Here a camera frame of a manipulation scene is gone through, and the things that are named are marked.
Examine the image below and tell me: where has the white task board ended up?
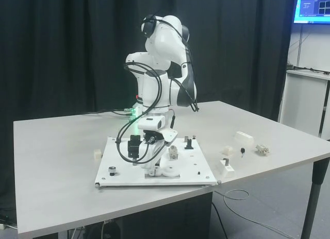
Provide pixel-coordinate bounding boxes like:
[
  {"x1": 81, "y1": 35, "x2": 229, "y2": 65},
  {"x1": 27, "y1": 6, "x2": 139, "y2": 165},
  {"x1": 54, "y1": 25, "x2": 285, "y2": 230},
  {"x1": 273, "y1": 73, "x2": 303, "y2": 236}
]
[{"x1": 94, "y1": 136, "x2": 217, "y2": 190}]

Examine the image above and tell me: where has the wedge-shaped white holder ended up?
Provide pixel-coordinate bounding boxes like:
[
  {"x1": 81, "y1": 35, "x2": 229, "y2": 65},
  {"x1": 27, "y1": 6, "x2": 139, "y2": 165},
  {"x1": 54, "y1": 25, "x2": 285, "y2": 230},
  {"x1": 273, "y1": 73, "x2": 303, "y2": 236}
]
[{"x1": 218, "y1": 159, "x2": 235, "y2": 178}]

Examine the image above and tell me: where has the black looping cable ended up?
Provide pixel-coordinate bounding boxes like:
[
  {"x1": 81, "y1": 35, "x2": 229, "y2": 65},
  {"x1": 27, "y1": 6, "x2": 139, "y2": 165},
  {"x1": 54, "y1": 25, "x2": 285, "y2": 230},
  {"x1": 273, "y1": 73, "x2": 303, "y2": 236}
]
[{"x1": 115, "y1": 62, "x2": 166, "y2": 165}]

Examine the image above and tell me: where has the white large gear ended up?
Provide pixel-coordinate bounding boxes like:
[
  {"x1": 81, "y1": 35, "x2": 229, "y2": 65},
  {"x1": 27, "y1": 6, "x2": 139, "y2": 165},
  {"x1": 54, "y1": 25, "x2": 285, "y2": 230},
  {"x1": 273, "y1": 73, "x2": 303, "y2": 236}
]
[{"x1": 164, "y1": 165, "x2": 180, "y2": 178}]

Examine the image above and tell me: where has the grey floor cable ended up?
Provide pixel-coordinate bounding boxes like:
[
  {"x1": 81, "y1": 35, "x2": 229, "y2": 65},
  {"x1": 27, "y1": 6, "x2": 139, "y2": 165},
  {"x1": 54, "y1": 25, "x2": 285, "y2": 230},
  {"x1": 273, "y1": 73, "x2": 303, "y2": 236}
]
[{"x1": 223, "y1": 189, "x2": 284, "y2": 239}]

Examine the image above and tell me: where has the black base cable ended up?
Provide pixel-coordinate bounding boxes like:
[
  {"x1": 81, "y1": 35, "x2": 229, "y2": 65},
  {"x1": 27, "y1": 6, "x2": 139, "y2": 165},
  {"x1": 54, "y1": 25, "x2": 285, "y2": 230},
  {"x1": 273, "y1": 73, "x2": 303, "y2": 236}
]
[{"x1": 86, "y1": 109, "x2": 135, "y2": 118}]

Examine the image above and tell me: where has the blue screen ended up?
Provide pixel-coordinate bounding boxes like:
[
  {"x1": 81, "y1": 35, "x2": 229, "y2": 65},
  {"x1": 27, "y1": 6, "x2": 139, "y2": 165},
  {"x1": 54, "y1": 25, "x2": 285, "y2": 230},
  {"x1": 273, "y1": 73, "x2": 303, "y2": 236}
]
[{"x1": 293, "y1": 0, "x2": 330, "y2": 25}]

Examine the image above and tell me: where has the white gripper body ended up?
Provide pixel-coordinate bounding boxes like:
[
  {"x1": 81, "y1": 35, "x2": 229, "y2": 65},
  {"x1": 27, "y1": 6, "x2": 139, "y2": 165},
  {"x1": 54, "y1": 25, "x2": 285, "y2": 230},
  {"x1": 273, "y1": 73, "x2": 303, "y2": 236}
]
[{"x1": 138, "y1": 140, "x2": 169, "y2": 174}]

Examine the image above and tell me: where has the black curtain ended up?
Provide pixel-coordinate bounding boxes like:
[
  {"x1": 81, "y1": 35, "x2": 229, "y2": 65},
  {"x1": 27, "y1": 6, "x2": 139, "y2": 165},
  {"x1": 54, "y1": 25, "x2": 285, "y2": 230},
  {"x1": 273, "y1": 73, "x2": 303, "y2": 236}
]
[{"x1": 0, "y1": 0, "x2": 301, "y2": 221}]

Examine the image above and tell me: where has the long white holder with holes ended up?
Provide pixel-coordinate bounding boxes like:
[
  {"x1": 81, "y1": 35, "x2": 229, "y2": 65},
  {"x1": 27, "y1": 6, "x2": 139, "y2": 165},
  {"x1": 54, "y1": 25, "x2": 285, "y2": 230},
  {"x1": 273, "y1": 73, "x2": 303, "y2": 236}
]
[{"x1": 235, "y1": 130, "x2": 255, "y2": 146}]

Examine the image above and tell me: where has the white box with dark window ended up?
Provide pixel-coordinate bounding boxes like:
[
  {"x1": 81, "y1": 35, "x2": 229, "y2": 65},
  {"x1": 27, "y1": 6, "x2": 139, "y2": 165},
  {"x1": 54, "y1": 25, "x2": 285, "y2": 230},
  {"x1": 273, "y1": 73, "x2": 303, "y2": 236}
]
[{"x1": 138, "y1": 117, "x2": 166, "y2": 131}]

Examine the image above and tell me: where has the black D-SUB plug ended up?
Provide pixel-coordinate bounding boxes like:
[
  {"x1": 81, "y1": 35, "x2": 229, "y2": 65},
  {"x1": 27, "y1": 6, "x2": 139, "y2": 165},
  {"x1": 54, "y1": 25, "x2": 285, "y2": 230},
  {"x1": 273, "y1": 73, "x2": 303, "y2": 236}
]
[{"x1": 128, "y1": 134, "x2": 142, "y2": 160}]

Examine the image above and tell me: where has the white cabinet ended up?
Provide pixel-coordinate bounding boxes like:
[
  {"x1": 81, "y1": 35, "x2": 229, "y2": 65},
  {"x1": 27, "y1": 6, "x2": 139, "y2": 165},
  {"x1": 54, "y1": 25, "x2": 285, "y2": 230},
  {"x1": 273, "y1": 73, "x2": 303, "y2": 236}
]
[{"x1": 277, "y1": 69, "x2": 330, "y2": 142}]

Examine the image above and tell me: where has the dark table leg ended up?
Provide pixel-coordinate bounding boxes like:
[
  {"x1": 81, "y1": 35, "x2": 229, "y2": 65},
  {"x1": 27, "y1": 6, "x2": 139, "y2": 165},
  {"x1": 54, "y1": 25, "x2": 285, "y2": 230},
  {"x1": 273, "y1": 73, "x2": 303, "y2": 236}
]
[{"x1": 302, "y1": 156, "x2": 326, "y2": 239}]

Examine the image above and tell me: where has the black floor cable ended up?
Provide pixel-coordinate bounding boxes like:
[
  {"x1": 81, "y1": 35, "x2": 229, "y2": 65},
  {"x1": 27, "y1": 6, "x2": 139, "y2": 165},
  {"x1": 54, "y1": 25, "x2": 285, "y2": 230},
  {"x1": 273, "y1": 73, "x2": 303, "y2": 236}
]
[{"x1": 211, "y1": 202, "x2": 225, "y2": 239}]

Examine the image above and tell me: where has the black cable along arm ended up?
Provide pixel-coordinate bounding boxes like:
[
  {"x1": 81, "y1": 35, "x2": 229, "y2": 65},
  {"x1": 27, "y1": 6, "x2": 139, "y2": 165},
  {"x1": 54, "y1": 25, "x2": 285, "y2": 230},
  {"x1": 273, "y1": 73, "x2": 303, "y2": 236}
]
[{"x1": 140, "y1": 13, "x2": 201, "y2": 113}]

